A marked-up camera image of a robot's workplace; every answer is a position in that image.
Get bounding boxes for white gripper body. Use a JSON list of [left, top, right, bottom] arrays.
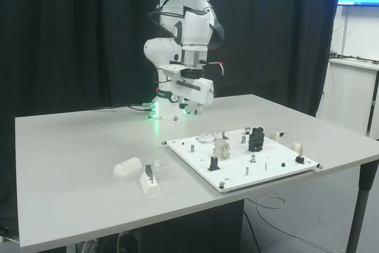
[[169, 76, 215, 107]]

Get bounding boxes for white large gear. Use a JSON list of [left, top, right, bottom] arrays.
[[198, 132, 215, 145]]

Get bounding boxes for black D-SUB plug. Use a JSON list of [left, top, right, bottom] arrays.
[[248, 126, 265, 152]]

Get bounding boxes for white task board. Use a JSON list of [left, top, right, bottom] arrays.
[[161, 127, 323, 196]]

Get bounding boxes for empty white peg holder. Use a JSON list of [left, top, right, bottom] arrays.
[[113, 156, 143, 176]]

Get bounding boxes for white holder with pegs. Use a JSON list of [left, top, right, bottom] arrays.
[[139, 171, 162, 196]]

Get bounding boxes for black curtain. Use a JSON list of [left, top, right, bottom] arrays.
[[0, 0, 340, 238]]

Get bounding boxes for white cabinet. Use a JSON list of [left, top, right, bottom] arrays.
[[320, 56, 379, 141]]

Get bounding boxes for black table leg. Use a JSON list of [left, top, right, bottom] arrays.
[[345, 160, 376, 253]]

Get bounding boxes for black base cables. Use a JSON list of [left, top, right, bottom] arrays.
[[97, 103, 157, 114]]

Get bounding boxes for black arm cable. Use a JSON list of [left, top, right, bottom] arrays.
[[147, 0, 226, 56]]

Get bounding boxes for grey floor cable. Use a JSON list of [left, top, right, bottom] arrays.
[[245, 196, 352, 246]]

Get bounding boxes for black cable on cabinet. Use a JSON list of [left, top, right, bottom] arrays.
[[327, 52, 379, 65]]

